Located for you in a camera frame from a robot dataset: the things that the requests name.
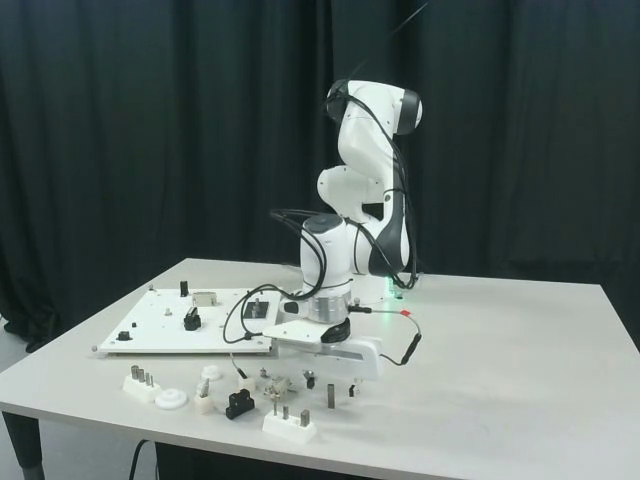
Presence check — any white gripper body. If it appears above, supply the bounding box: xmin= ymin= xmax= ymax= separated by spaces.
xmin=272 ymin=336 xmax=386 ymax=380

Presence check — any white peg holder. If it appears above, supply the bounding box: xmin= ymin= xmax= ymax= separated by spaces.
xmin=122 ymin=375 xmax=163 ymax=403
xmin=261 ymin=410 xmax=318 ymax=444

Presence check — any black D-SUB plug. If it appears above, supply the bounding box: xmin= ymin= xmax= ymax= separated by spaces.
xmin=225 ymin=391 xmax=256 ymax=420

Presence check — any white large gear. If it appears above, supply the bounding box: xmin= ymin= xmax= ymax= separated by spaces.
xmin=154 ymin=387 xmax=189 ymax=412

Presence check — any white task board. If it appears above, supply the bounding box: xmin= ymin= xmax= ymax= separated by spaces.
xmin=93 ymin=286 xmax=302 ymax=358

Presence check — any black table leg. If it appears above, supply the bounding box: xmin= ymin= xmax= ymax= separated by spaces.
xmin=1 ymin=411 xmax=42 ymax=480

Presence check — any black curtain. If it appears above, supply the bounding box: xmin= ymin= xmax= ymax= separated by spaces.
xmin=0 ymin=0 xmax=640 ymax=351

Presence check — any thin black rod on wire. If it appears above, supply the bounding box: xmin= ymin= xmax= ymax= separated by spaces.
xmin=349 ymin=304 xmax=425 ymax=368

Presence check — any thin black cable loop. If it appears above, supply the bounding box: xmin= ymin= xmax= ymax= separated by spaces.
xmin=221 ymin=283 xmax=306 ymax=347

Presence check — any black looped wrist cable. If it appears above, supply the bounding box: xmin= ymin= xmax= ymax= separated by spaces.
xmin=269 ymin=207 xmax=362 ymax=301

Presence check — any black cable bundle along arm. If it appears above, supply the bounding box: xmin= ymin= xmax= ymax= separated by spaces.
xmin=323 ymin=79 xmax=422 ymax=292

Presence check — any black floor cable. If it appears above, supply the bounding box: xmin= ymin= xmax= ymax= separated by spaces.
xmin=130 ymin=438 xmax=157 ymax=480

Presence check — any black hanging cable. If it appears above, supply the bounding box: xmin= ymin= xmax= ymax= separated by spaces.
xmin=349 ymin=0 xmax=432 ymax=84

